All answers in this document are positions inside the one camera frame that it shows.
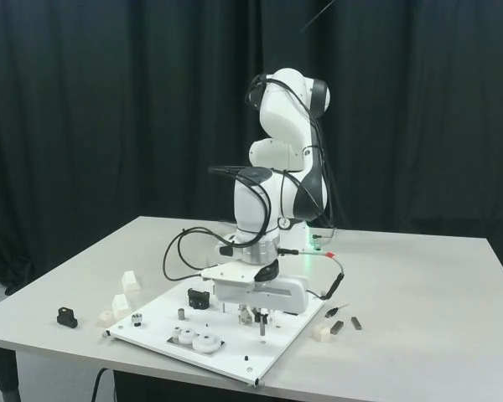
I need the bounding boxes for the black D-SUB plug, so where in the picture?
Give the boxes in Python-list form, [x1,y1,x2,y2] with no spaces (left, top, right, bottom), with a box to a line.
[55,307,79,328]

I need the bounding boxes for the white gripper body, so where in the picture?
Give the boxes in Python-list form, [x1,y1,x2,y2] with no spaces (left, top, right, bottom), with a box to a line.
[213,275,309,316]

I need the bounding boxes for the black cable under table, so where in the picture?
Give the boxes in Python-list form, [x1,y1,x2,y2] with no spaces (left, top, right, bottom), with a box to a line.
[92,367,115,402]

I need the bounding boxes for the white large gear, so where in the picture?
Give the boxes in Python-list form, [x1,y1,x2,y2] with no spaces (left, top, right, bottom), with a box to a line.
[192,333,215,353]

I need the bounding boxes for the white peg holder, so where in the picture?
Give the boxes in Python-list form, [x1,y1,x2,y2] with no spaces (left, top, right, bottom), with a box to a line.
[111,293,132,318]
[120,270,142,292]

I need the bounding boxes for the thin wire with red tag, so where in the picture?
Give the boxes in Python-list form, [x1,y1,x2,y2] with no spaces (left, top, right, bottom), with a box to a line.
[277,248,345,276]

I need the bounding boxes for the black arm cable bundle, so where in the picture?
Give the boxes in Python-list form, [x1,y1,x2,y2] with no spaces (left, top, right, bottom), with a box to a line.
[246,73,337,235]

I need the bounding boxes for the white task board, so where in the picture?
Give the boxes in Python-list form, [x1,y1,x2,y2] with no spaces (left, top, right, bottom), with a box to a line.
[103,265,324,387]

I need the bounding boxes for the black looping cable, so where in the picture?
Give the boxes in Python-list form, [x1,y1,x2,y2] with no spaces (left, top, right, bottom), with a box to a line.
[163,226,238,282]

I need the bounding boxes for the black curtains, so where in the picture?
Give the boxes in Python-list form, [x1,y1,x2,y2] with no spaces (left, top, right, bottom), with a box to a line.
[0,0,503,296]

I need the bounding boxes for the flat white mounting plate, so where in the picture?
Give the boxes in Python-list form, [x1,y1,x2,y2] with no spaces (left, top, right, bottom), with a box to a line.
[200,263,257,291]

